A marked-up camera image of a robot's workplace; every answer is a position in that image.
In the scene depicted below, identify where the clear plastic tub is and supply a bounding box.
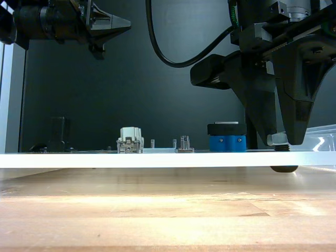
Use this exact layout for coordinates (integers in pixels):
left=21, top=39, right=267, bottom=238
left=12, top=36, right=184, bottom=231
left=301, top=124, right=336, bottom=152

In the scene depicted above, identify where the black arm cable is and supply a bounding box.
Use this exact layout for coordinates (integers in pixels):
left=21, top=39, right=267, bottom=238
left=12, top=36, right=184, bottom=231
left=145, top=0, right=237, bottom=68

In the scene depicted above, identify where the black round foot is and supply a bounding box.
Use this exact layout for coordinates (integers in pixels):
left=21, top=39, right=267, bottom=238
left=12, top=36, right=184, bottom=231
left=270, top=165, right=299, bottom=173

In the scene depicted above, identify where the white bar with pins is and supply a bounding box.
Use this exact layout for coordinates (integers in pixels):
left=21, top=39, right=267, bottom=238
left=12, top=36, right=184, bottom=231
left=143, top=138, right=177, bottom=153

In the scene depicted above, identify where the white connector housing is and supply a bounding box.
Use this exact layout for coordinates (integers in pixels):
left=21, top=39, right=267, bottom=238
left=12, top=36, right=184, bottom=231
left=116, top=127, right=145, bottom=154

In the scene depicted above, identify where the blue block with screws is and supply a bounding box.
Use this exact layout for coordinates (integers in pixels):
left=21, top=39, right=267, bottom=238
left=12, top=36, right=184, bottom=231
left=209, top=135, right=247, bottom=152

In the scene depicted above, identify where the black braided cable sleeve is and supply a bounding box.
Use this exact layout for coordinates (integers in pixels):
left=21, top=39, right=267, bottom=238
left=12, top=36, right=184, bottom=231
left=230, top=0, right=240, bottom=27

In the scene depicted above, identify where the black block post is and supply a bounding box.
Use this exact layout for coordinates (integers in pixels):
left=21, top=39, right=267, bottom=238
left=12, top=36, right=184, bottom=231
left=48, top=116, right=71, bottom=152

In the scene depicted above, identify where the silver M12 hex flange nut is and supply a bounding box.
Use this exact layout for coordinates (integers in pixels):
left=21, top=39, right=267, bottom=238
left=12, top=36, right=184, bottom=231
left=266, top=133, right=289, bottom=146

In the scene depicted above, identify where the black cap block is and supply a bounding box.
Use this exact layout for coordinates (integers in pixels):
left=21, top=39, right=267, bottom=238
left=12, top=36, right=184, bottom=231
left=207, top=123, right=247, bottom=137

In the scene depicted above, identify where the white board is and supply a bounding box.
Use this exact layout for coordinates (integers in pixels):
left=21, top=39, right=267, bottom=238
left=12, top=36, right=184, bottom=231
left=0, top=149, right=336, bottom=169

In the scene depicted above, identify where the black aluminium frame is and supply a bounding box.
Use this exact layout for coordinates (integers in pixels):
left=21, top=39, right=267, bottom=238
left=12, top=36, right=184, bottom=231
left=245, top=115, right=259, bottom=151

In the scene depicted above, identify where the metal socket connector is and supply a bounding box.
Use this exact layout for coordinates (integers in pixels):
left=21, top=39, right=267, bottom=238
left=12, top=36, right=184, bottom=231
left=175, top=135, right=195, bottom=153

